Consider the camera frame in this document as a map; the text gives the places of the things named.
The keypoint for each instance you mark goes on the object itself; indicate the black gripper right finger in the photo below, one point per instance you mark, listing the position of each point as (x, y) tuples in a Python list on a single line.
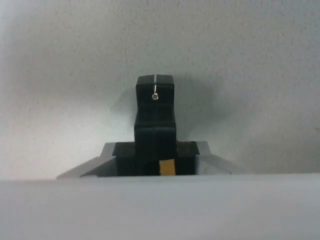
[(190, 160)]

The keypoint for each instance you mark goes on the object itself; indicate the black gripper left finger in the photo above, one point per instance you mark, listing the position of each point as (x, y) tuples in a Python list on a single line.
[(117, 161)]

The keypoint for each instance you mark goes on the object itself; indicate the black D-SUB plug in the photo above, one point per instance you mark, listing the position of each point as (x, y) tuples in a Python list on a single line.
[(155, 120)]

